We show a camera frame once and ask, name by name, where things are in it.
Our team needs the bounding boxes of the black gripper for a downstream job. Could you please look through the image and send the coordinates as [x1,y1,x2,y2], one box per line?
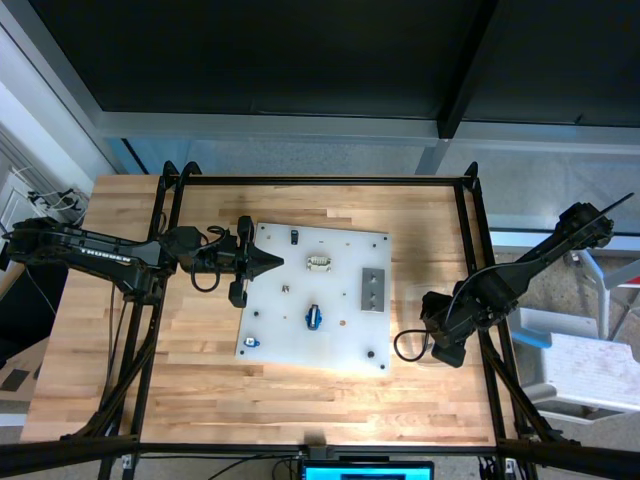
[421,291,471,370]
[219,215,285,308]

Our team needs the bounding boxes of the clear plastic tub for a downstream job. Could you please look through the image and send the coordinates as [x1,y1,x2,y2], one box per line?
[403,283,459,370]

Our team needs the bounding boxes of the white board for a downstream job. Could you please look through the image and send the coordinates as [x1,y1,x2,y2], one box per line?
[234,221,393,376]

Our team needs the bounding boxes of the grey metal block with holes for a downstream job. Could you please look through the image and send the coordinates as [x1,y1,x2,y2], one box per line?
[360,267,387,313]

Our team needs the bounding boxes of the white step stool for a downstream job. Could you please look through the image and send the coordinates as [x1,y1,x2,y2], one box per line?
[509,305,640,426]

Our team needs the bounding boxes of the blue laptop screen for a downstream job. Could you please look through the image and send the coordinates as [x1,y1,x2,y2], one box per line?
[299,460,435,480]

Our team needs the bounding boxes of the brown cardboard box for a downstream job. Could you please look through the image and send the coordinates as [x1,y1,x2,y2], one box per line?
[0,334,52,402]

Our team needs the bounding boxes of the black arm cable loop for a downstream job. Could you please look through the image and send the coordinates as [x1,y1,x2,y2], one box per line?
[191,264,222,293]
[393,327,437,364]

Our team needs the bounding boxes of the black metal frame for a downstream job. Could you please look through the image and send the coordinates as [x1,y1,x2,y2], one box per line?
[0,159,640,480]

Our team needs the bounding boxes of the grey tube chair frame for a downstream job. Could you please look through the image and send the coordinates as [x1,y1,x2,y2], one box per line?
[564,247,640,342]

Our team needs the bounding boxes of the white cable bundle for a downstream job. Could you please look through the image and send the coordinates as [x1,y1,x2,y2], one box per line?
[27,187,90,212]

